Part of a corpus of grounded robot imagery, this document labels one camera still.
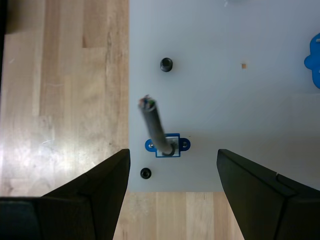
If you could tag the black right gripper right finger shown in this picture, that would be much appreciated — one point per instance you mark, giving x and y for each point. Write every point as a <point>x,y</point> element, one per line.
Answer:
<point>270,212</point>

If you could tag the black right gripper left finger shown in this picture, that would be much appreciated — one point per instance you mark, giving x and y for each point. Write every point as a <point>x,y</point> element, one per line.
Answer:
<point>75,212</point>

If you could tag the blue connector housing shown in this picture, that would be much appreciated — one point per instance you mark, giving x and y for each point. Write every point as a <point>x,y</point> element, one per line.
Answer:
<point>315,55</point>

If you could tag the black socket head screw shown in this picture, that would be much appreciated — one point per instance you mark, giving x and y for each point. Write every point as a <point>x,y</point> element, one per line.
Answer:
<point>166,64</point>
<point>145,173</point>

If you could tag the white plastic board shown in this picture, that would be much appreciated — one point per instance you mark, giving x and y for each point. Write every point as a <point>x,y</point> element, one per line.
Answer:
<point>212,100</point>

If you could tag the blue rj45 socket mount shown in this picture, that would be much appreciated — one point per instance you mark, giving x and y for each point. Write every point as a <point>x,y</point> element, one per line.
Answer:
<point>147,148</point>

